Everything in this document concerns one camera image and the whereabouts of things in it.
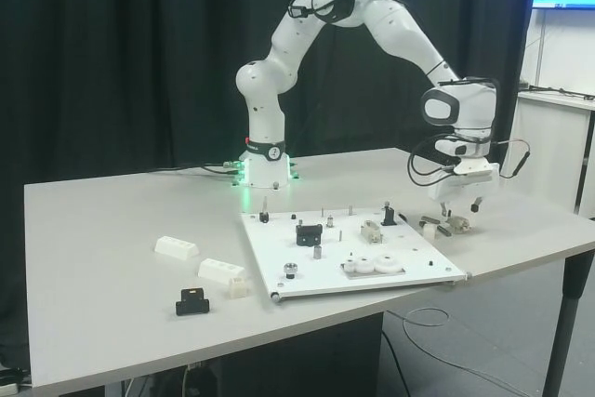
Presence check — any long white peg holder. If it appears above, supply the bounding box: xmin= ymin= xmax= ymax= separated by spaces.
xmin=198 ymin=257 xmax=246 ymax=283
xmin=154 ymin=234 xmax=202 ymax=259

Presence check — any white large gear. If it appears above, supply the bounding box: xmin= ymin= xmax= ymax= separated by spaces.
xmin=373 ymin=255 xmax=402 ymax=275

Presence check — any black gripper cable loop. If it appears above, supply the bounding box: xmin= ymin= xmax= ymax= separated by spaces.
xmin=407 ymin=134 xmax=461 ymax=190

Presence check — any beige metal waterproof plug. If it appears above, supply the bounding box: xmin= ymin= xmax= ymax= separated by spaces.
xmin=446 ymin=215 xmax=473 ymax=235

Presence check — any white task board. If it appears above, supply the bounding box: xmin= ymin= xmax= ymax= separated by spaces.
xmin=239 ymin=208 xmax=470 ymax=304

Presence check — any black base cable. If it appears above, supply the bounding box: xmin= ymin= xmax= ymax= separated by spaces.
xmin=157 ymin=162 xmax=245 ymax=176

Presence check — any black D-SUB plug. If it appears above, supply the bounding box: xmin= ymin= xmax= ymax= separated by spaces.
xmin=175 ymin=287 xmax=211 ymax=317

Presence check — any dark table leg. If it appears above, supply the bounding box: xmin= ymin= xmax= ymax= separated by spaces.
xmin=551 ymin=242 xmax=592 ymax=397

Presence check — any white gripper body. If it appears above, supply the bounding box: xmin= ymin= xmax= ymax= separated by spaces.
xmin=428 ymin=165 xmax=502 ymax=206

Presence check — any grey floor cable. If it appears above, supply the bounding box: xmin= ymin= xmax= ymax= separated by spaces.
xmin=400 ymin=306 xmax=467 ymax=397

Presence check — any black curtain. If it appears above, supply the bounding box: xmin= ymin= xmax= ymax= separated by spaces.
xmin=0 ymin=0 xmax=536 ymax=373

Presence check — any thin black rod on wire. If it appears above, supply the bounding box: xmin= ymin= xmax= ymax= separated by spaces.
xmin=496 ymin=138 xmax=533 ymax=179

